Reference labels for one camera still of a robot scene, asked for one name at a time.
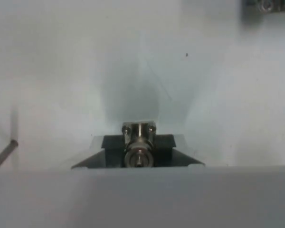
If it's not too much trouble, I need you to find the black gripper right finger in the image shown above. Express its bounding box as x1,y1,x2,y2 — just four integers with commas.
153,134,206,168

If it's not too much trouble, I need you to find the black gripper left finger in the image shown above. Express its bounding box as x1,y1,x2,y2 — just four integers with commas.
71,134,126,169

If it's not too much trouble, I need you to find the metal BNC plug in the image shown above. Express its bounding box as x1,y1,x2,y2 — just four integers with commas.
124,140,155,168

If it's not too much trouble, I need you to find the white task board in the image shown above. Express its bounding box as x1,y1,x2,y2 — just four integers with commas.
0,0,285,171

